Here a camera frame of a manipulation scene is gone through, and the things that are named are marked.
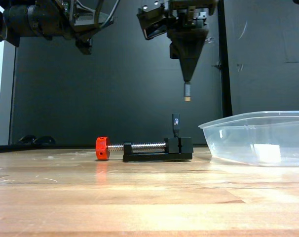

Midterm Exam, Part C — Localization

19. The USB-C connector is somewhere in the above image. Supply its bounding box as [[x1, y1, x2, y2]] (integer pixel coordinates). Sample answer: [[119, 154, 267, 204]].
[[184, 81, 192, 102]]

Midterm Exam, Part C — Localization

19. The black upright USB adapter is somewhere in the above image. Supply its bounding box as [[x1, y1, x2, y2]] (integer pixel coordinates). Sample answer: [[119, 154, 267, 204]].
[[171, 113, 182, 139]]

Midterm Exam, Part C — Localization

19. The black vise with orange knob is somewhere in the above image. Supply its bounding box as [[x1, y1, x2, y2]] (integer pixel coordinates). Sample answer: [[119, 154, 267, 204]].
[[95, 136, 193, 163]]

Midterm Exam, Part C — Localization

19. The clear plastic tub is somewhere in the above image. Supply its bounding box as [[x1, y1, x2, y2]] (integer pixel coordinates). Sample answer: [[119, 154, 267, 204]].
[[198, 110, 299, 168]]

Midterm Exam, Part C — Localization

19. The small white block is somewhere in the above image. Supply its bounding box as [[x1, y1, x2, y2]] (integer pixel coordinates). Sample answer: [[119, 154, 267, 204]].
[[253, 144, 282, 163]]

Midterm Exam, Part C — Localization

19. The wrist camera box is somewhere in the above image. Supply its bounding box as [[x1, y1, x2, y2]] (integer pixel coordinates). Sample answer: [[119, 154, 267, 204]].
[[136, 6, 170, 40]]

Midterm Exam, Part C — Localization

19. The grey aluminium window frame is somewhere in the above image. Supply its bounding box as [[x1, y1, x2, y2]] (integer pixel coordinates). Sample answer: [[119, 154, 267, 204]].
[[0, 39, 17, 147]]

